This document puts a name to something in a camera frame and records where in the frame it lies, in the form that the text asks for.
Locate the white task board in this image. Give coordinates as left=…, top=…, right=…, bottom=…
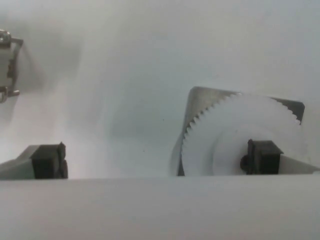
left=0, top=0, right=320, bottom=181

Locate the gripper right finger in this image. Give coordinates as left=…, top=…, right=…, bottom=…
left=239, top=138, right=320, bottom=176

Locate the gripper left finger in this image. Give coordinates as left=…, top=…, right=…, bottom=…
left=0, top=141, right=69, bottom=180

